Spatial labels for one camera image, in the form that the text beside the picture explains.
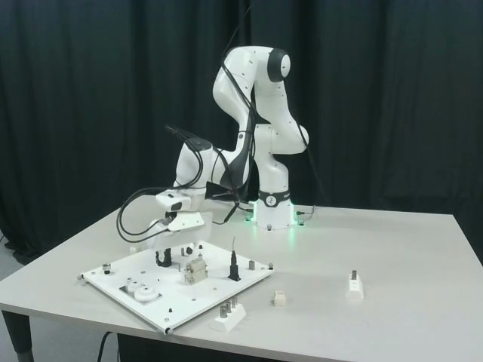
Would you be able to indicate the large metal round peg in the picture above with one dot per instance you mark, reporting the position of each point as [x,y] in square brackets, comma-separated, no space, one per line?
[228,309]

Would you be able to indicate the flat white mounting plate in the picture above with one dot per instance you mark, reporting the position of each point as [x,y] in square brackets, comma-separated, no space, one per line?
[188,220]

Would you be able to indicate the white medium gear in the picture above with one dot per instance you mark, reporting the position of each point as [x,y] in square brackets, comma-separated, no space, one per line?
[140,288]

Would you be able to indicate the largest metal round peg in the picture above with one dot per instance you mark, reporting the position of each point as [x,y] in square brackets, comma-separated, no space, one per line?
[222,313]

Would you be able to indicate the black table leg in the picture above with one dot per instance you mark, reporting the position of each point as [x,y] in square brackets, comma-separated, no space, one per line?
[15,335]

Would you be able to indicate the small white empty holder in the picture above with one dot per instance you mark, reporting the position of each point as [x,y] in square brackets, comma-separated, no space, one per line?
[279,298]

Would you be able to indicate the black curtains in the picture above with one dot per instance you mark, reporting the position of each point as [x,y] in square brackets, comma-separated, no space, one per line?
[75,113]

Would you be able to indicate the white task board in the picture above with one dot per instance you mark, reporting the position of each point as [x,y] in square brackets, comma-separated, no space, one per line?
[211,294]

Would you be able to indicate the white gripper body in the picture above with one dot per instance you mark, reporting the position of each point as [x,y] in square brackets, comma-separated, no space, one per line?
[188,238]

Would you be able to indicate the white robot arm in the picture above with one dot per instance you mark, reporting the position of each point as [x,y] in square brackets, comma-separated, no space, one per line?
[275,113]

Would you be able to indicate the white small gear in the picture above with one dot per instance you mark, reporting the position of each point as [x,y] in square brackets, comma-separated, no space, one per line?
[131,283]

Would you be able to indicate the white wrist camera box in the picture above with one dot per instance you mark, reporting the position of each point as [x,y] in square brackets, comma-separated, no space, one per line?
[177,200]

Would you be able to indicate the white square peg holder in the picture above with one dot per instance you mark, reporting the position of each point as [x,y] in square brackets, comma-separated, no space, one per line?
[355,290]

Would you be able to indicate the white large gear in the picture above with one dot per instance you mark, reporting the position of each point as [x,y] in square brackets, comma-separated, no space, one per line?
[147,296]

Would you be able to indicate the small metal round peg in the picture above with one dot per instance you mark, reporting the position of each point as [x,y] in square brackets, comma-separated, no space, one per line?
[234,304]

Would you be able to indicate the metal BNC plug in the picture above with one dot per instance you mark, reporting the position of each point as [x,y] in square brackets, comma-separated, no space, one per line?
[108,269]

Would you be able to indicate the short metal square peg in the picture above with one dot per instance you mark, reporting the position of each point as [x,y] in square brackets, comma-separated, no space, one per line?
[251,265]

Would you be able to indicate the white round peg holder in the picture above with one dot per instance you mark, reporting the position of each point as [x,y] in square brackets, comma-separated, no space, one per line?
[230,322]

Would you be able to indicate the beige metal plug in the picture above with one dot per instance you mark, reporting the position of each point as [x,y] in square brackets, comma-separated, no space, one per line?
[196,272]

